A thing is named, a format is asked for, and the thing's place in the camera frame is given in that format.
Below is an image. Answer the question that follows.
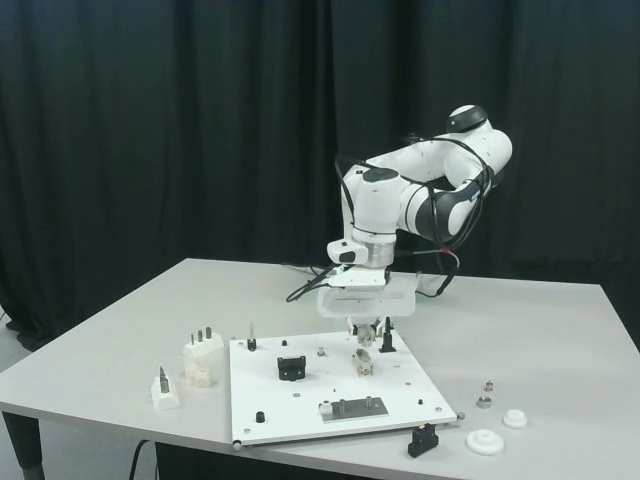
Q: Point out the black cable under table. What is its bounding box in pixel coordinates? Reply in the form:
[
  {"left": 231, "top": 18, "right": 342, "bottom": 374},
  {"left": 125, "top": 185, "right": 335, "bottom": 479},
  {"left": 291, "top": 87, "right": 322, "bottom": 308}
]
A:
[{"left": 130, "top": 438, "right": 154, "bottom": 480}]

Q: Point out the flat white mounting plate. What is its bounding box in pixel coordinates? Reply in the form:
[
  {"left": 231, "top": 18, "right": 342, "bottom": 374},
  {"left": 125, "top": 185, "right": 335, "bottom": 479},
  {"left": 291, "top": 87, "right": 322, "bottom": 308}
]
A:
[{"left": 329, "top": 267, "right": 390, "bottom": 290}]

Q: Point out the black curtain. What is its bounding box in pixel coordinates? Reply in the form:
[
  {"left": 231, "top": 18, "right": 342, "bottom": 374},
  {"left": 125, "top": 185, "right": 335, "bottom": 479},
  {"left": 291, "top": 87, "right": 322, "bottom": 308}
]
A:
[{"left": 0, "top": 0, "right": 640, "bottom": 346}]

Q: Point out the white large gear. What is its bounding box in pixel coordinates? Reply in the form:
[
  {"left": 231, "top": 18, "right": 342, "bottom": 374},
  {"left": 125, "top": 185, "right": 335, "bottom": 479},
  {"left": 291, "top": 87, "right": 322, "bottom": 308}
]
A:
[{"left": 465, "top": 428, "right": 504, "bottom": 455}]

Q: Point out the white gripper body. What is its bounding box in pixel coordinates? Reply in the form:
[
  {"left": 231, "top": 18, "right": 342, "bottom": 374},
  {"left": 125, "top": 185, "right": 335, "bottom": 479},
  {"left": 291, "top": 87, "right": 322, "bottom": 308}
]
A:
[{"left": 316, "top": 274, "right": 418, "bottom": 320}]

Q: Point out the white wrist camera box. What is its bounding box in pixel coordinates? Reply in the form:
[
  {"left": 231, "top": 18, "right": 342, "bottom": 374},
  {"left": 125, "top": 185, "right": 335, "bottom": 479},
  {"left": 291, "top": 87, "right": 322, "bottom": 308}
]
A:
[{"left": 327, "top": 239, "right": 366, "bottom": 265}]

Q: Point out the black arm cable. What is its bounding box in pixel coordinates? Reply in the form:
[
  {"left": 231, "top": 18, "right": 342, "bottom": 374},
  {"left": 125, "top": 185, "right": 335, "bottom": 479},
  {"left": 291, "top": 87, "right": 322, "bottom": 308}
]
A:
[{"left": 333, "top": 132, "right": 496, "bottom": 251}]

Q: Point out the black D-SUB plug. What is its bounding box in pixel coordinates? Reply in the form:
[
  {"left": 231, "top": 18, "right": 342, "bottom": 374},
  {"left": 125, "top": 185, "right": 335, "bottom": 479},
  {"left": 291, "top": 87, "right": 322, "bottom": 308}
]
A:
[{"left": 276, "top": 354, "right": 307, "bottom": 384}]

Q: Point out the dark grey table leg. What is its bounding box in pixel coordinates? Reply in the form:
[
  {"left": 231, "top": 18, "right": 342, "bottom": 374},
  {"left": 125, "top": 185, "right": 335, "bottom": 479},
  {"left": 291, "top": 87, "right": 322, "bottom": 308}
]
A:
[{"left": 2, "top": 412, "right": 41, "bottom": 480}]

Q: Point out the white square peg holder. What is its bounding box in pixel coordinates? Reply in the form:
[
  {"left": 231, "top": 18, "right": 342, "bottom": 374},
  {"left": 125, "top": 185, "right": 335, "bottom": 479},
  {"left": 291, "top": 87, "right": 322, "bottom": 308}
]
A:
[{"left": 180, "top": 337, "right": 224, "bottom": 359}]

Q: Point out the white task board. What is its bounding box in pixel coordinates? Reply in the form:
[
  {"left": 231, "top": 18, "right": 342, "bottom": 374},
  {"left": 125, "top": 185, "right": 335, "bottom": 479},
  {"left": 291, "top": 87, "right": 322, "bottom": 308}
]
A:
[{"left": 228, "top": 329, "right": 460, "bottom": 446}]

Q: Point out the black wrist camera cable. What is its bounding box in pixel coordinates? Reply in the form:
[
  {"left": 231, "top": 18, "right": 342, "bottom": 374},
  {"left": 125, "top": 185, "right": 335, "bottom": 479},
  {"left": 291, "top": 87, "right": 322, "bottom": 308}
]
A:
[{"left": 285, "top": 264, "right": 346, "bottom": 304}]

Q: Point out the white round peg holder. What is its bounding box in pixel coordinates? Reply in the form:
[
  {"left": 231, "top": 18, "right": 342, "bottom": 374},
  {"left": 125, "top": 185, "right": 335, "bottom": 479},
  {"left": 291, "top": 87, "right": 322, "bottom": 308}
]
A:
[{"left": 150, "top": 382, "right": 181, "bottom": 411}]

